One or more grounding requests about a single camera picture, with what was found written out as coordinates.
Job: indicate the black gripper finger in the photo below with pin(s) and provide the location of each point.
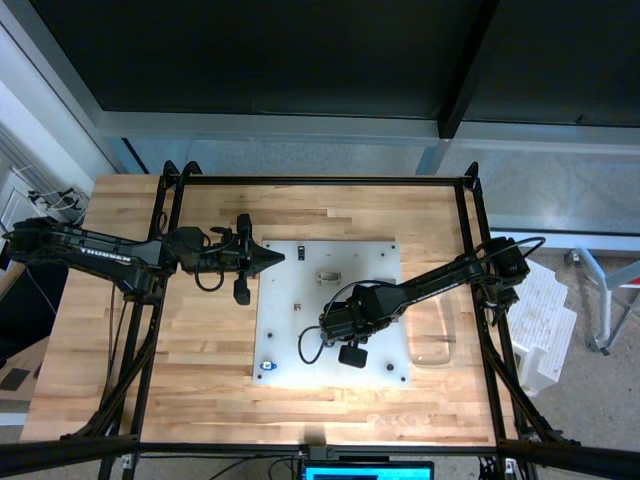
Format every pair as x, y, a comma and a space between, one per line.
262, 253
262, 262

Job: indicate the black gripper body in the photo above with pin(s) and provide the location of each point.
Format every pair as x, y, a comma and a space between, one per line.
243, 295
354, 356

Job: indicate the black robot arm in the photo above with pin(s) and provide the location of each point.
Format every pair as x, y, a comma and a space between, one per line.
440, 280
60, 245

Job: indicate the small black socket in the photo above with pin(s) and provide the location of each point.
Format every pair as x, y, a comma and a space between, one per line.
301, 253

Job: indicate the white board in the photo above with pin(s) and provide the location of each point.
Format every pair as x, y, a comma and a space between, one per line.
285, 320

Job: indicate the beige connector housing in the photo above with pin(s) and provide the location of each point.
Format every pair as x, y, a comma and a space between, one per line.
329, 278

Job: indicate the blue square base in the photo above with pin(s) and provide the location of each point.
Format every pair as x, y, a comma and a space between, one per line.
261, 365

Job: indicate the clear plastic tub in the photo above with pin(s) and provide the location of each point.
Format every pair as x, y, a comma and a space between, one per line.
435, 340

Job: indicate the blue laptop screen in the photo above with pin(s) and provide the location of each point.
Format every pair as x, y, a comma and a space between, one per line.
365, 472

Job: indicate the white step stool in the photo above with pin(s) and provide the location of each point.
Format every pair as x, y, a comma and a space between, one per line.
545, 320

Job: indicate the grey metal stand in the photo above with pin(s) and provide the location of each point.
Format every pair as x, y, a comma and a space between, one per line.
606, 310

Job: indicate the black table-level camera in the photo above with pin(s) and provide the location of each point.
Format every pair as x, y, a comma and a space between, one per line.
320, 452

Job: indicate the black metal frame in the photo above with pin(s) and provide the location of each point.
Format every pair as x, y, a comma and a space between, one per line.
60, 452

